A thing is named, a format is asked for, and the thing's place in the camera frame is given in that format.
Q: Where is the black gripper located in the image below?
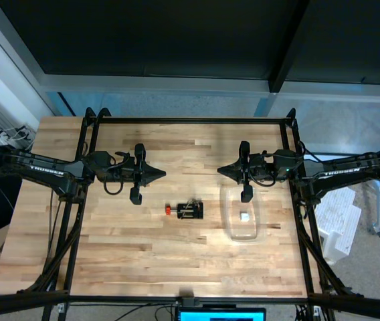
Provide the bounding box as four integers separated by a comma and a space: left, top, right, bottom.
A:
217, 140, 255, 204
122, 143, 167, 206

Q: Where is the black clamp with red knob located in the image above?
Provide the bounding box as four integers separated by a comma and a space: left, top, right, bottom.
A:
165, 200, 205, 221

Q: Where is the clear plastic tub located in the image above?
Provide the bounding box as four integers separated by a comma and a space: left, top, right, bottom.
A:
221, 187, 267, 245

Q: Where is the white stepped plastic block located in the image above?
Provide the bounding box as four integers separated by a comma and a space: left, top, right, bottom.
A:
315, 187, 362, 265

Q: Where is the blue laptop screen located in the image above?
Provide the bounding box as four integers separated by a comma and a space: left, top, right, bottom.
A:
175, 307, 267, 321

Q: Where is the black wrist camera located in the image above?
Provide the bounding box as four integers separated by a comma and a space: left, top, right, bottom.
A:
251, 156, 273, 183
119, 163, 136, 183

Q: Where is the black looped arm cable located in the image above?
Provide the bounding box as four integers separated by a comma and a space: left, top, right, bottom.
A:
247, 152, 278, 185
104, 167, 124, 197

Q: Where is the black metal table frame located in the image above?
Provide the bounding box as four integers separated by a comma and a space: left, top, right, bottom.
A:
0, 106, 380, 321

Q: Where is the white cable bundle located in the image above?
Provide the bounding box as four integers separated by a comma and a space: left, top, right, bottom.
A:
0, 125, 33, 143

